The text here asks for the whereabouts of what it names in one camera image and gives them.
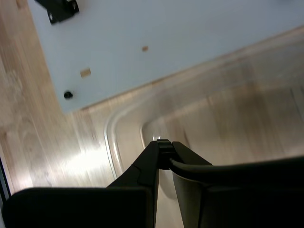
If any black USB hub mount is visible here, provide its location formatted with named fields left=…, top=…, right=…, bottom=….
left=34, top=0, right=80, bottom=25

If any black USB connector with cable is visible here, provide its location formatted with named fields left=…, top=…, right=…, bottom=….
left=156, top=138, right=304, bottom=185

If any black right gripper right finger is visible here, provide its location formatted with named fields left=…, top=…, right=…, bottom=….
left=172, top=141, right=304, bottom=228

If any clear plastic tub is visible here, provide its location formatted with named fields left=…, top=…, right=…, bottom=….
left=104, top=30, right=304, bottom=228

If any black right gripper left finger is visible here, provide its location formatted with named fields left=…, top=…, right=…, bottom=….
left=4, top=141, right=161, bottom=228

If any white plastic board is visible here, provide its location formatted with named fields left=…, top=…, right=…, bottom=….
left=27, top=0, right=304, bottom=113

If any black metal frame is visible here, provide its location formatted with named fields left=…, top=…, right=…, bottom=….
left=0, top=152, right=11, bottom=202

